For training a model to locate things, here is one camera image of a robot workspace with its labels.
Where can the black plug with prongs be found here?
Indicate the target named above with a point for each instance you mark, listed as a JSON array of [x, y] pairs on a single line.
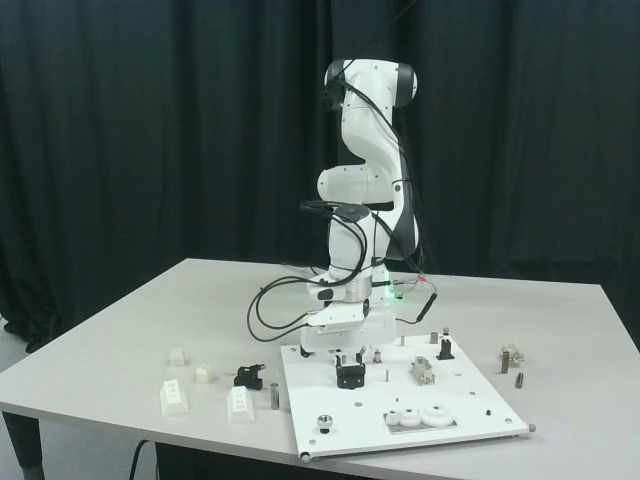
[[247, 376]]

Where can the black D-SUB plug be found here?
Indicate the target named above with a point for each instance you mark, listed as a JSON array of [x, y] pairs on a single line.
[[350, 380]]

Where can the white medium gear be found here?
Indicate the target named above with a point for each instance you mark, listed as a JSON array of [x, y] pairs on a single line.
[[410, 417]]

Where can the large white holder with holes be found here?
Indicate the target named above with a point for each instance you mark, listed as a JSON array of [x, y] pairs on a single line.
[[174, 397], [240, 406]]

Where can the thin black rod red tag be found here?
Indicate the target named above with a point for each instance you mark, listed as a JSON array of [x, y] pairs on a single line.
[[427, 305]]

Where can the metal BNC plug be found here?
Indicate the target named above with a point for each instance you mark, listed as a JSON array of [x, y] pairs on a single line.
[[378, 357]]

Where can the white large gear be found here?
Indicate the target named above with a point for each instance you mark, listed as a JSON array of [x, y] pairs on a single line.
[[435, 415]]

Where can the small dark metal peg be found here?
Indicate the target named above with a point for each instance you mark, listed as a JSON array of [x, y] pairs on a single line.
[[520, 381]]

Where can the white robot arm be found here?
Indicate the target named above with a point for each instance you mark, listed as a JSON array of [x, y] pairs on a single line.
[[365, 150]]

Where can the small white holder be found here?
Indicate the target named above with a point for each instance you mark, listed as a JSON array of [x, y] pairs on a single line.
[[176, 357], [205, 375]]

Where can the dark table leg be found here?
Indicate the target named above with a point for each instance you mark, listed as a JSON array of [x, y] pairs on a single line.
[[20, 445]]

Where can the tall metal square peg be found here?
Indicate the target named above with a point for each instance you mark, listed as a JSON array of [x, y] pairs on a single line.
[[505, 362]]

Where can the black curtain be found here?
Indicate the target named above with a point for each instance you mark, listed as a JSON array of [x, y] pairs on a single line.
[[150, 125]]

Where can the beige D-SUB connector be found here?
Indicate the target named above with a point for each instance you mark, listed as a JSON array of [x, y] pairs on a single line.
[[424, 372]]

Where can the white small gear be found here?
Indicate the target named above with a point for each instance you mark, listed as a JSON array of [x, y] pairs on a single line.
[[395, 418]]

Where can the metal bolt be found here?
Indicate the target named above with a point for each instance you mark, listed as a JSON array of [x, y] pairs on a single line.
[[324, 422]]

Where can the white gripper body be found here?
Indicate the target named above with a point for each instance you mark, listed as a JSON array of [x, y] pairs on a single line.
[[360, 335]]

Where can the large metal round peg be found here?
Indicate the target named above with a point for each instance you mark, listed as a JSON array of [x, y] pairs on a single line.
[[274, 397]]

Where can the black USB plug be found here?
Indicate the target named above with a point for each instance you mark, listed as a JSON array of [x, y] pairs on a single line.
[[445, 350]]

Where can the beige connector with metal pins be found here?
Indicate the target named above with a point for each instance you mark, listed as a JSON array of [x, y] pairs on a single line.
[[514, 354]]

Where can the white task board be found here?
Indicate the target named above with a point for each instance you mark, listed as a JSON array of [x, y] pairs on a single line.
[[350, 410]]

